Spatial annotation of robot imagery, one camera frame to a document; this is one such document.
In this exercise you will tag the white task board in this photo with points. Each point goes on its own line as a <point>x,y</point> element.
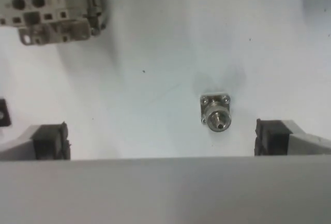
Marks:
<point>165,53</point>

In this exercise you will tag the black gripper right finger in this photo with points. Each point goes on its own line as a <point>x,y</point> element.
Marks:
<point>271,138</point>

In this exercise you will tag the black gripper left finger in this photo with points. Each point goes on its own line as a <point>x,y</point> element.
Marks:
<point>49,143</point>

